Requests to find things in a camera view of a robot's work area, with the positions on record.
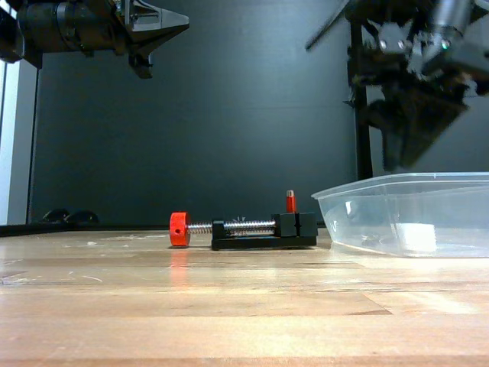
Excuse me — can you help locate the clear plastic tub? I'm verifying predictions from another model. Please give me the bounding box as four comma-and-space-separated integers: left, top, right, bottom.
310, 171, 489, 260

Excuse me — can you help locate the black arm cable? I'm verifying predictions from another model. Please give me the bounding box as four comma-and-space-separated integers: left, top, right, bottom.
304, 0, 351, 50

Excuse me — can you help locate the black clamp with red knob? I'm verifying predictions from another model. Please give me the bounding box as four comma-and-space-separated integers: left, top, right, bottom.
169, 211, 319, 252

